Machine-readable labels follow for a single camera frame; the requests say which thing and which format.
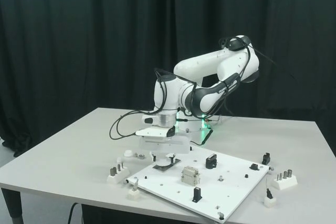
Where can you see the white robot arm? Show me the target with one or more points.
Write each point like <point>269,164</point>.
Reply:
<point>199,64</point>

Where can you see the black D-SUB plug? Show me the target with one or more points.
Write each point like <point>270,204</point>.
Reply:
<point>211,162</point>

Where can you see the white three-peg holder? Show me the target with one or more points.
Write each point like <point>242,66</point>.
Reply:
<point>284,183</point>
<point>118,177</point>

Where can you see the metal bolt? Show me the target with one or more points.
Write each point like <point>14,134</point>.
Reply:
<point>140,155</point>

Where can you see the white task board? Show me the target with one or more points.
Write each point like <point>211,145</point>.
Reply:
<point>210,190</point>

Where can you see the white medium gear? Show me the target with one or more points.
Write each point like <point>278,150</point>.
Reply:
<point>128,154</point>

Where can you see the tall black Ethernet plug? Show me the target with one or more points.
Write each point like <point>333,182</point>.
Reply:
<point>197,195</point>

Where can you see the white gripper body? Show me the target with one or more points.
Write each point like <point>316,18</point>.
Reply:
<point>162,145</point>

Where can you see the black USB plug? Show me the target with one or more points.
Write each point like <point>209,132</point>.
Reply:
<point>266,158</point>

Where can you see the dark table leg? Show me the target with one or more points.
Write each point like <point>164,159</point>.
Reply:
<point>11,205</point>

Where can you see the metal BNC plug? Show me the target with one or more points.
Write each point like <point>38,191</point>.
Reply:
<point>221,178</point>

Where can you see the white large gear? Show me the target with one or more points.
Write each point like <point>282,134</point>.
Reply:
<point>163,162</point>

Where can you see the medium metal peg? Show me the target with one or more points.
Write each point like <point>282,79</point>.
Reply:
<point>119,168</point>
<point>284,175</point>

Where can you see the small white plug holder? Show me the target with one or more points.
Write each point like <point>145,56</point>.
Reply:
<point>134,194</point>
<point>269,202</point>

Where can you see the black curtain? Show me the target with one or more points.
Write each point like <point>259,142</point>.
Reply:
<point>78,37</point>

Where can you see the small metal peg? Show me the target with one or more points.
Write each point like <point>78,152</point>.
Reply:
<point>278,177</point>

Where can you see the large metal peg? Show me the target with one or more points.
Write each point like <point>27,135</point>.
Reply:
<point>113,171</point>
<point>290,174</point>

